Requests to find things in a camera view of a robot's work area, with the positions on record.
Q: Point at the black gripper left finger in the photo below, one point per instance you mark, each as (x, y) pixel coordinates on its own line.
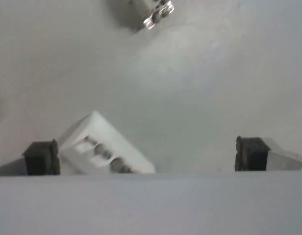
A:
(41, 157)

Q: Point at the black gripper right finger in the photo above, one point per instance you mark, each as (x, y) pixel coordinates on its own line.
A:
(253, 154)

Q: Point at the grey metal waterproof plug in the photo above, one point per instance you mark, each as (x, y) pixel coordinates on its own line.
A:
(150, 12)

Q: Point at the white three-peg holder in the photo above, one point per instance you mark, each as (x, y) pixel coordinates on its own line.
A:
(109, 147)

